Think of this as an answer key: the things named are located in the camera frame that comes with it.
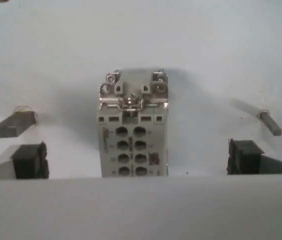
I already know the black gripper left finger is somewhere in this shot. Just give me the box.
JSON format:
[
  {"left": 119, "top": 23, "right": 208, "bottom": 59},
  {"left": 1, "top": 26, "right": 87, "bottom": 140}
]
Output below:
[{"left": 0, "top": 141, "right": 50, "bottom": 181}]

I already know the dark metal square peg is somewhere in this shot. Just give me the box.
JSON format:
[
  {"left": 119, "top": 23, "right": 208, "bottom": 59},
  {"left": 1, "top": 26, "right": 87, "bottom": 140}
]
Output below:
[{"left": 0, "top": 105, "right": 39, "bottom": 139}]

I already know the white task board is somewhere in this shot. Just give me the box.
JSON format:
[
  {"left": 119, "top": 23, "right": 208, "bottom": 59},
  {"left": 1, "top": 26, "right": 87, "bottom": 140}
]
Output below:
[{"left": 0, "top": 0, "right": 282, "bottom": 181}]

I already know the thin metal peg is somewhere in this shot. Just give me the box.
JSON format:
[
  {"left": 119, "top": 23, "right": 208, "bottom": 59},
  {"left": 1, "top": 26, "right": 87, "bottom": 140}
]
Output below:
[{"left": 255, "top": 108, "right": 282, "bottom": 137}]

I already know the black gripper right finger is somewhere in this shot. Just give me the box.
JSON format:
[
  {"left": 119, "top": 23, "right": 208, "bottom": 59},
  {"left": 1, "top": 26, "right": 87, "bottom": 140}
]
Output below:
[{"left": 226, "top": 138, "right": 282, "bottom": 176}]

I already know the grey waterproof plug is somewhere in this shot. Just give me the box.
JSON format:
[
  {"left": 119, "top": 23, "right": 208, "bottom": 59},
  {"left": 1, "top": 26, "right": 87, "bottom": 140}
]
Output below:
[{"left": 96, "top": 68, "right": 170, "bottom": 178}]

